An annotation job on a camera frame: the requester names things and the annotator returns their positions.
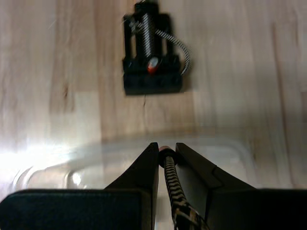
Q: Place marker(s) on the black clamp with red knob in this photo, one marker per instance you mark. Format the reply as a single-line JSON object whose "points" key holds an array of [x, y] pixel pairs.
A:
{"points": [[153, 82]]}

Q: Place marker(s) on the clear plastic tub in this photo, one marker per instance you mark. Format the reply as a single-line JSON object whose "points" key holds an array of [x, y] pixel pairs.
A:
{"points": [[120, 158]]}

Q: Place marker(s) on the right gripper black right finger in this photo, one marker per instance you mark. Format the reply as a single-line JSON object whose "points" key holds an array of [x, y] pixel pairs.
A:
{"points": [[239, 208]]}

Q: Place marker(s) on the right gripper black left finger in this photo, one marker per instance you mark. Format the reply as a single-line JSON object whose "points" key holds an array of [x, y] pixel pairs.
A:
{"points": [[134, 203]]}

